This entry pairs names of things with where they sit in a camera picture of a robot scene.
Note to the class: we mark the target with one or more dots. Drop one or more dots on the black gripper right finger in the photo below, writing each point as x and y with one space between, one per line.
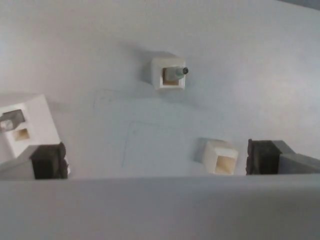
265 157

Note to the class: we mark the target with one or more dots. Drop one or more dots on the small empty white holder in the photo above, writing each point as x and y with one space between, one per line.
220 157

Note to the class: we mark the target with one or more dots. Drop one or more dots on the metal square peg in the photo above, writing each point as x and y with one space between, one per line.
11 121

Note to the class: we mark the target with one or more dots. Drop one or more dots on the small white plug holder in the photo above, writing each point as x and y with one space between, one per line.
172 85

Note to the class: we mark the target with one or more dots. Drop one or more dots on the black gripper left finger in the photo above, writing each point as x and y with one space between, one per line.
47 162

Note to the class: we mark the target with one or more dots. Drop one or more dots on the long white peg holder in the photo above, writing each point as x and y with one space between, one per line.
37 120

